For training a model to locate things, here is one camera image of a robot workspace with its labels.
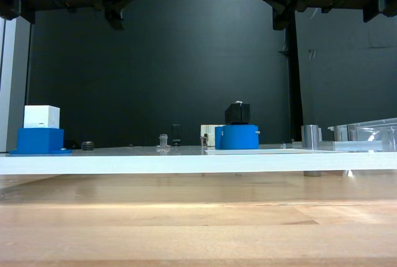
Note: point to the blue square holder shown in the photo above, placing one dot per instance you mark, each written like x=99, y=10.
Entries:
x=40, y=141

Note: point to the white square block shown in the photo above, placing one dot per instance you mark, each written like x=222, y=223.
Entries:
x=40, y=116

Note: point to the black metal frame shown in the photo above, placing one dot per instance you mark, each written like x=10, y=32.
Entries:
x=294, y=93

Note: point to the beige connector housing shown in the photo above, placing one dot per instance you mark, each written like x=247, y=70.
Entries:
x=208, y=132

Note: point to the clear plastic tub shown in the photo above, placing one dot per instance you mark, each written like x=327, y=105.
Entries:
x=372, y=130

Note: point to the white task board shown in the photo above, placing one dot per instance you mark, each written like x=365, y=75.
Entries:
x=124, y=164

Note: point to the blue round holder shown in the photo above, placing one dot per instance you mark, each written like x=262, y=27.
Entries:
x=240, y=138

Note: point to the black clamp block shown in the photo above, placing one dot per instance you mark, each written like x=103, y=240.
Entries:
x=237, y=113

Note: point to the silver metal cylinder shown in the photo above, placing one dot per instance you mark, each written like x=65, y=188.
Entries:
x=310, y=136

